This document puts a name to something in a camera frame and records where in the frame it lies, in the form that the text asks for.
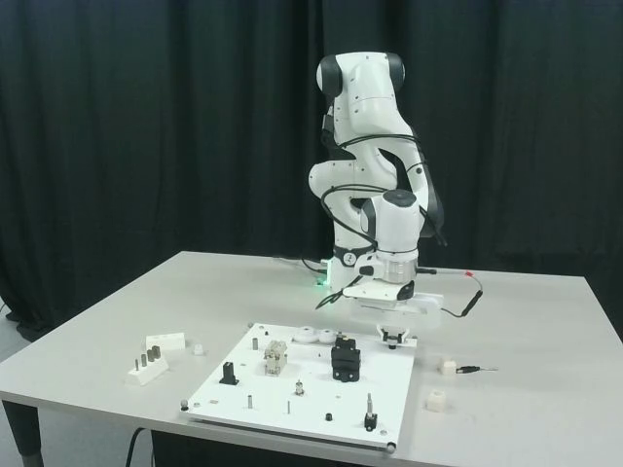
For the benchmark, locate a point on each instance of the dark table leg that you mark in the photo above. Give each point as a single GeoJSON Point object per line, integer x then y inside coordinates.
{"type": "Point", "coordinates": [22, 433]}

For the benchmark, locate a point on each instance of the thick metal peg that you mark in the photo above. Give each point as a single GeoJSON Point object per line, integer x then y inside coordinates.
{"type": "Point", "coordinates": [158, 353]}
{"type": "Point", "coordinates": [151, 355]}

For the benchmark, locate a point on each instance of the white empty peg holder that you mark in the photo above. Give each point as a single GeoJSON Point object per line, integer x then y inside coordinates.
{"type": "Point", "coordinates": [165, 341]}

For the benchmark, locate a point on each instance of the white large gear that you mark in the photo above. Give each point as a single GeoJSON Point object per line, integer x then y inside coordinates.
{"type": "Point", "coordinates": [305, 334]}

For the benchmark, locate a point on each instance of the metal BNC plug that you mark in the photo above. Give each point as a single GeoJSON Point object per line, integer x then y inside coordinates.
{"type": "Point", "coordinates": [298, 388]}

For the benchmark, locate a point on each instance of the black curtain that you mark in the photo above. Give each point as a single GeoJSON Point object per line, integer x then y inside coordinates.
{"type": "Point", "coordinates": [146, 121]}

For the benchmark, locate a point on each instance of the white peg holder with pegs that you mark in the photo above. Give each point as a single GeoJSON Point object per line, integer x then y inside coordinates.
{"type": "Point", "coordinates": [146, 377]}

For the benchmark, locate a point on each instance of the white medium gear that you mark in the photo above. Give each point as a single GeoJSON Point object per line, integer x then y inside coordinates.
{"type": "Point", "coordinates": [325, 337]}

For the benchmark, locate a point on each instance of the white small gear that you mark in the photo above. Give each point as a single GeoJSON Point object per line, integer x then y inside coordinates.
{"type": "Point", "coordinates": [198, 348]}

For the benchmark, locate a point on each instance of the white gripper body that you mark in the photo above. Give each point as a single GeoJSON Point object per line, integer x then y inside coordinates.
{"type": "Point", "coordinates": [418, 311]}

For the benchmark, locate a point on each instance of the white cube plug holder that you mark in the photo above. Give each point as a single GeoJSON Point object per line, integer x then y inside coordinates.
{"type": "Point", "coordinates": [447, 366]}
{"type": "Point", "coordinates": [436, 401]}

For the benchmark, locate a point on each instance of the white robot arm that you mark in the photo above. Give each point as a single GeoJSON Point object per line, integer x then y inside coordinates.
{"type": "Point", "coordinates": [370, 97]}

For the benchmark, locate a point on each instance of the white task board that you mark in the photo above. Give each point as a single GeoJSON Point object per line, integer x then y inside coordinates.
{"type": "Point", "coordinates": [292, 418]}

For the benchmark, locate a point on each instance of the black D-SUB plug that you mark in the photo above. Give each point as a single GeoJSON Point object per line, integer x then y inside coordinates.
{"type": "Point", "coordinates": [345, 362]}

